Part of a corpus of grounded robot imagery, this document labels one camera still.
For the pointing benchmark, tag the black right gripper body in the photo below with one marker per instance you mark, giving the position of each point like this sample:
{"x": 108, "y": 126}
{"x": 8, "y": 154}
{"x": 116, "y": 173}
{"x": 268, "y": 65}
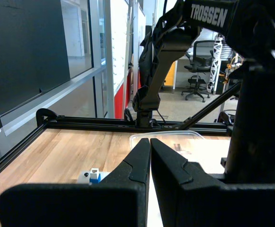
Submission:
{"x": 258, "y": 153}

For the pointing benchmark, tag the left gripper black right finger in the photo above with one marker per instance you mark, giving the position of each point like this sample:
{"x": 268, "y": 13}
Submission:
{"x": 222, "y": 203}

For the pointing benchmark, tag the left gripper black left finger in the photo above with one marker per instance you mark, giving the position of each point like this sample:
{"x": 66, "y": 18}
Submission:
{"x": 80, "y": 205}

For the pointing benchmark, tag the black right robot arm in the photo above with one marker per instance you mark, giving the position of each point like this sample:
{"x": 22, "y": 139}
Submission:
{"x": 208, "y": 16}

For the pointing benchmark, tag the blue socket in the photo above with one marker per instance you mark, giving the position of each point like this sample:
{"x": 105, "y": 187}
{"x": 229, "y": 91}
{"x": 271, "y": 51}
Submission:
{"x": 95, "y": 180}

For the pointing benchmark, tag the white square plug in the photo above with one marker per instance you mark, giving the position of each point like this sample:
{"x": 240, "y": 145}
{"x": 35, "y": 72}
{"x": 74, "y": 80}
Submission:
{"x": 94, "y": 173}

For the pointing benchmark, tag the white board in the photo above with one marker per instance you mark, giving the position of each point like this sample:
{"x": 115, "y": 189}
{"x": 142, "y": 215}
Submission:
{"x": 155, "y": 212}

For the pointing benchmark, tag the clear plastic tub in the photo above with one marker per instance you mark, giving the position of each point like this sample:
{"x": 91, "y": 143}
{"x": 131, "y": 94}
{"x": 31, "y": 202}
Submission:
{"x": 168, "y": 139}

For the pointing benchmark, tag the white lattice stand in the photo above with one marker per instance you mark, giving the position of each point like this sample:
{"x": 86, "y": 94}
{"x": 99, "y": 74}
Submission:
{"x": 216, "y": 63}

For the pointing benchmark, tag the black office chair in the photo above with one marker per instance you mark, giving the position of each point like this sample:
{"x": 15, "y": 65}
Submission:
{"x": 197, "y": 66}

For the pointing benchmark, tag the red and white partition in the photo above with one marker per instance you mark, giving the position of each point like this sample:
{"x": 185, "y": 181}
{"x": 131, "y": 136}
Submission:
{"x": 119, "y": 99}

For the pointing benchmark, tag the yellow cabinet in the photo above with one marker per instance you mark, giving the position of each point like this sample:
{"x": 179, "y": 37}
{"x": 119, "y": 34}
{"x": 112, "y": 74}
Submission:
{"x": 170, "y": 75}

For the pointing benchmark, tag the black aluminium frame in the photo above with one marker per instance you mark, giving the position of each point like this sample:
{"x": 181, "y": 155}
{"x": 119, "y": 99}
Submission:
{"x": 80, "y": 121}

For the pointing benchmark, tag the grey window frame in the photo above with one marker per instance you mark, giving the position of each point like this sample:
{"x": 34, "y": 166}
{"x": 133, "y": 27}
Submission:
{"x": 56, "y": 89}

